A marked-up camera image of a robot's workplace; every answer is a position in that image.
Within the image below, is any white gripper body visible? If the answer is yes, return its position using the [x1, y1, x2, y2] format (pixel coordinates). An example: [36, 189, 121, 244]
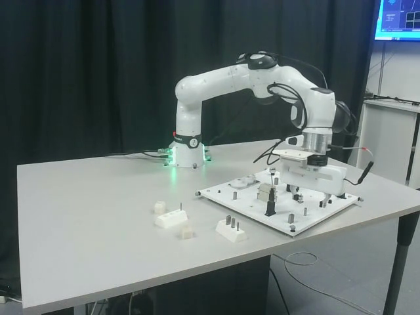
[282, 162, 348, 198]

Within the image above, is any long white peg holder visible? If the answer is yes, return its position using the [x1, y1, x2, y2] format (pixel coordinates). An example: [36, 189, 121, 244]
[154, 209, 191, 228]

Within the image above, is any white square peg holder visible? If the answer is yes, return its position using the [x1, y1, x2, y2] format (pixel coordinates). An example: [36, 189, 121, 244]
[215, 219, 247, 244]

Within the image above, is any flat white mounting plate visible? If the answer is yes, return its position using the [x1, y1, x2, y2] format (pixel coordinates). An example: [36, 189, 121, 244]
[278, 149, 311, 166]

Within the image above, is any white task board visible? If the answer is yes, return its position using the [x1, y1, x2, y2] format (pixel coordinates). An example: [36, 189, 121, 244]
[195, 167, 365, 238]

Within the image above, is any white cabinet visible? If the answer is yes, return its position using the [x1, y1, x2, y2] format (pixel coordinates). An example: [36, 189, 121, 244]
[356, 98, 420, 190]

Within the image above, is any dark table leg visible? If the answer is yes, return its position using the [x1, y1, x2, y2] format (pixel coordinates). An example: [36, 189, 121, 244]
[383, 213, 413, 315]

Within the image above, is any black under-table panel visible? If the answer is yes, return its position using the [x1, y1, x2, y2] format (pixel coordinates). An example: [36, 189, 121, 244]
[87, 255, 272, 315]

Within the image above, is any blue monitor screen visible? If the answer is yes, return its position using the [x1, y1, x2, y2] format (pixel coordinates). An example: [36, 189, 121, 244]
[373, 0, 420, 42]

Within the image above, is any black curtain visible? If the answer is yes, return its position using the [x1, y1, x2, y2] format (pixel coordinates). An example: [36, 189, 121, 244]
[0, 0, 377, 293]

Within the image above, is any black USB plug with cable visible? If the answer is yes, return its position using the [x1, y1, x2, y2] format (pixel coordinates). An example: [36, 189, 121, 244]
[264, 173, 277, 217]

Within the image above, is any silver flange ring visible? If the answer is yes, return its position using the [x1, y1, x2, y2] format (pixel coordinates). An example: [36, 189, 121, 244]
[301, 131, 331, 155]

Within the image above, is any grey floor cable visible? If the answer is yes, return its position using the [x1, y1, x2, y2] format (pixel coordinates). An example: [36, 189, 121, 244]
[283, 251, 400, 298]

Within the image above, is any black base cable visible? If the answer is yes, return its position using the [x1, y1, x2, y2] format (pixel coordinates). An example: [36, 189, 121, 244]
[110, 149, 171, 159]

